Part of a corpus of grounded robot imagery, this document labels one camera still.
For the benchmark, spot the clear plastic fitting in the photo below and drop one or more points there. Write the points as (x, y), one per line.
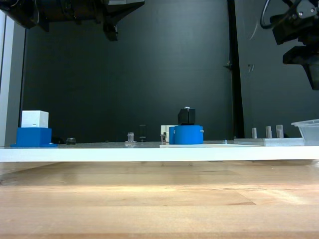
(130, 139)

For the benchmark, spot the black knurled knob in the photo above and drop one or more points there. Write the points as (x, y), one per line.
(71, 141)

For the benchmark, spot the grey metal peg plate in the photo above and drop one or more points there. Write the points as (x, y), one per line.
(274, 142)

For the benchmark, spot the black block with silver screw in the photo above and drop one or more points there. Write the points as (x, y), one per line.
(186, 115)

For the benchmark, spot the blue round clamp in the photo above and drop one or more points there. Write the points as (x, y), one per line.
(187, 135)

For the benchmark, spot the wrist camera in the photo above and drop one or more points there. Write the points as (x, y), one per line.
(286, 30)

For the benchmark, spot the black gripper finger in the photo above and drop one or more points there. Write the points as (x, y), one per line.
(119, 17)
(313, 74)
(119, 6)

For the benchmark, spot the white taskboard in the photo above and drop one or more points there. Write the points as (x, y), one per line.
(149, 154)

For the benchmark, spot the white connector housing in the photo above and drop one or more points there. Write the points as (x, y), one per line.
(165, 130)

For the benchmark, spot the white cube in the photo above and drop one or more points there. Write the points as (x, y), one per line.
(35, 119)

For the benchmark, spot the clear plastic tub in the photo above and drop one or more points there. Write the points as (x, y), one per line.
(310, 134)

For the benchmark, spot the blue square base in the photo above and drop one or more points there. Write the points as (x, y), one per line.
(33, 137)

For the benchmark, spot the grey window frame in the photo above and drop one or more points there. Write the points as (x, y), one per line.
(12, 87)

